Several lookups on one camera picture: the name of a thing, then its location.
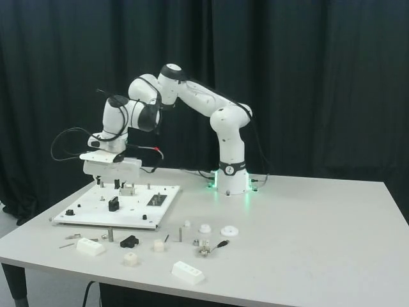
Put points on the white large gear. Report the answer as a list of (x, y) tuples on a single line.
[(229, 231)]

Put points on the lying metal square peg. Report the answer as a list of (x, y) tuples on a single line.
[(73, 236)]

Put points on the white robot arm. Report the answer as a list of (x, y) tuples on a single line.
[(230, 144)]

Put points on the small white cube holder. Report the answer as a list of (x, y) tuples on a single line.
[(158, 246), (131, 259)]

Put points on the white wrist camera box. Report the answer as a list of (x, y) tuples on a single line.
[(96, 141)]

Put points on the white small gear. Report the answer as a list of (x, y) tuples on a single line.
[(187, 223)]

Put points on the white medium gear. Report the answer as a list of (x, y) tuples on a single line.
[(204, 229)]

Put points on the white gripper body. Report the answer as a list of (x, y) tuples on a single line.
[(112, 169)]

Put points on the black table leg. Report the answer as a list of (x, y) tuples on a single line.
[(14, 284)]

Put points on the long white peg holder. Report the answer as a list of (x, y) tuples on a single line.
[(188, 272), (90, 247)]

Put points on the black boxy plug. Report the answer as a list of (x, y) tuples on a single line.
[(113, 205)]

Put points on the black D-SUB plug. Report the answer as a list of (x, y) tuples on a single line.
[(128, 242)]

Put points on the small metal BNC plug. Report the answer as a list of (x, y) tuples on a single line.
[(196, 242)]

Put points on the black curtain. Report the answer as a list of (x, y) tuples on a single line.
[(319, 64)]

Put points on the white task board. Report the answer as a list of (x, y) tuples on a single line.
[(86, 211)]

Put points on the standing metal round peg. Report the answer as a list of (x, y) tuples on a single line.
[(180, 234), (110, 234)]

